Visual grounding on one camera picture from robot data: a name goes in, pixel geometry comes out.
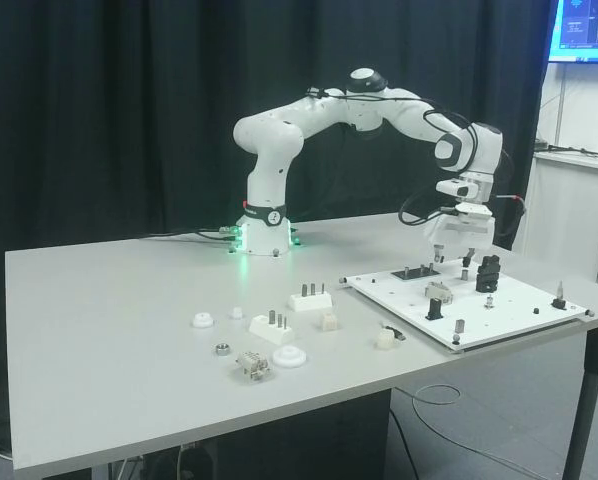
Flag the white peg holder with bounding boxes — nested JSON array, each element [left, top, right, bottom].
[[288, 292, 336, 314], [248, 314, 296, 346]]

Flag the black base cable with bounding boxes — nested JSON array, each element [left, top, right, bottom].
[[138, 227, 243, 244]]

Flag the black curtain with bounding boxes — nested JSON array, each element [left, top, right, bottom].
[[0, 0, 563, 426]]

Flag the metal waterproof plug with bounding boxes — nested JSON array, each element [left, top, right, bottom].
[[234, 351, 275, 384]]

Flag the blue screen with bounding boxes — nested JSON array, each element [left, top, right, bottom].
[[548, 0, 598, 64]]

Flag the grey floor cable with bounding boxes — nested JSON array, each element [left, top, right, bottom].
[[410, 383, 598, 480]]

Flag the black table leg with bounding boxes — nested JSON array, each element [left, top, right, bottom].
[[561, 329, 598, 480]]

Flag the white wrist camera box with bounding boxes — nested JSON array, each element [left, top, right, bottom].
[[436, 178, 478, 199]]

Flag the white cabinet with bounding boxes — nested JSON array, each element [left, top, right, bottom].
[[521, 148, 598, 291]]

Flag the flat white mounting plate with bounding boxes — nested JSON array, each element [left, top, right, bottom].
[[452, 201, 494, 220]]

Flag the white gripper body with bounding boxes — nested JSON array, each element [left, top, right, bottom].
[[425, 212, 496, 251]]

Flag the black D-SUB plug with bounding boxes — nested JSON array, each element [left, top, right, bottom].
[[475, 254, 501, 294]]

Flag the white large gear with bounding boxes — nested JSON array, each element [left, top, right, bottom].
[[272, 345, 308, 370]]

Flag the white task board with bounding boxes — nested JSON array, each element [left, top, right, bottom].
[[339, 258, 596, 357]]

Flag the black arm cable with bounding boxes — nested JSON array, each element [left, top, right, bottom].
[[397, 97, 528, 239]]

